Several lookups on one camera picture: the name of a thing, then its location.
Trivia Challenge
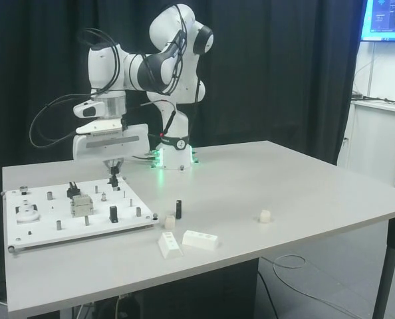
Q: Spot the blue screen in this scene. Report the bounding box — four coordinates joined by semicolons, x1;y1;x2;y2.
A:
361;0;395;43

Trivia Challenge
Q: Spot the white sloped two-hole holder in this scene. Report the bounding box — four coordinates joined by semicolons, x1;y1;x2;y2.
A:
157;231;185;259

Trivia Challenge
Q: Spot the white task board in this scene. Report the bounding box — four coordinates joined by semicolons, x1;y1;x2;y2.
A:
0;177;160;257

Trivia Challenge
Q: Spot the white cabinet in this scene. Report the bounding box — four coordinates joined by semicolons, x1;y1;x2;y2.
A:
336;98;395;193

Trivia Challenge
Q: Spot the black table leg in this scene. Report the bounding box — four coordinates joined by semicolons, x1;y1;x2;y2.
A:
372;211;395;319

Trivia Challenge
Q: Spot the black Ethernet plug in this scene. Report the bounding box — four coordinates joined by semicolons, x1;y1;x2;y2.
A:
65;181;82;201

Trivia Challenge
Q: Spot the white large gear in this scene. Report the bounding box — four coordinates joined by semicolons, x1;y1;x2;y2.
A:
16;210;41;225

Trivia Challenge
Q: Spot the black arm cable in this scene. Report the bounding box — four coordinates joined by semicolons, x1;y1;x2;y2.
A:
140;2;189;98

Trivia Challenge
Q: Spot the white long three-hole holder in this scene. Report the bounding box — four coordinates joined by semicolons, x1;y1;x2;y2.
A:
182;229;220;249

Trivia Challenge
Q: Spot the black floor cable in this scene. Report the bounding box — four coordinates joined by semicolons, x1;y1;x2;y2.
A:
257;270;384;319

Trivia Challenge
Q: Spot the grey floor cable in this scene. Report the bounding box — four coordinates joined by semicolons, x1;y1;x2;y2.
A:
272;254;311;277

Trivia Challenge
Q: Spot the black curtain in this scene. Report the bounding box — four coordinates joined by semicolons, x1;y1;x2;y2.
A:
0;0;368;303

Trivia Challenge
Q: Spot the black camera cable loop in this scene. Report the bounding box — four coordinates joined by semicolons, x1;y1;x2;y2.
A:
30;94;95;148

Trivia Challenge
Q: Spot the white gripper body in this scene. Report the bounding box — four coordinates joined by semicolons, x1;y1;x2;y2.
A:
72;123;151;162

